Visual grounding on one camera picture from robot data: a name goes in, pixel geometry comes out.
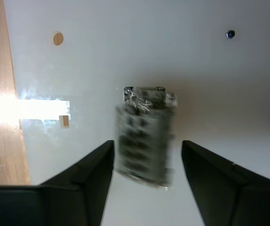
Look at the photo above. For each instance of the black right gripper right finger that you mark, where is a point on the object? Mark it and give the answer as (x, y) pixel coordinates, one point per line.
(238, 200)

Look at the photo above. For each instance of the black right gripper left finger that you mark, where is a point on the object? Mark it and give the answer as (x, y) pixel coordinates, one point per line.
(55, 204)

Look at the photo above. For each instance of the grey HAN10E connector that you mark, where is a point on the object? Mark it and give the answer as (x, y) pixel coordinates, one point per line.
(144, 146)

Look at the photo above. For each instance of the grey HAN10E hub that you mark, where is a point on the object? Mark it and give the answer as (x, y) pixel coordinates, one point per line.
(127, 90)

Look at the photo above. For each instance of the white board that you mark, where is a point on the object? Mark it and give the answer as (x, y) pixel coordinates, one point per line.
(149, 47)

